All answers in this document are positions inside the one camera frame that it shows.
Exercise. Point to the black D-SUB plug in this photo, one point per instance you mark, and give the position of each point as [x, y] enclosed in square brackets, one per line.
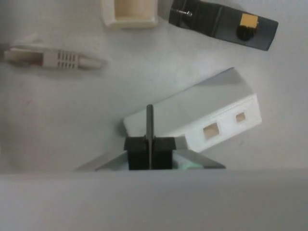
[216, 21]

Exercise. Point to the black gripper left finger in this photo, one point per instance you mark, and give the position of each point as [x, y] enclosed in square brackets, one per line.
[136, 154]

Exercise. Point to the metal round peg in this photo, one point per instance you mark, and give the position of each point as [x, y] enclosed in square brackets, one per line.
[149, 120]

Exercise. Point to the white open box holder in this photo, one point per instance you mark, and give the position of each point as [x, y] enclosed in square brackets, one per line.
[130, 22]

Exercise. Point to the white holder with square holes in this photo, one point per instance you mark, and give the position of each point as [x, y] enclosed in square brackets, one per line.
[204, 108]

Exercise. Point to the white Ethernet plug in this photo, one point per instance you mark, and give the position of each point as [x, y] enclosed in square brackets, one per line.
[62, 59]

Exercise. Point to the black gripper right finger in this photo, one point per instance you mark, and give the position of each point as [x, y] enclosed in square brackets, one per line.
[162, 154]

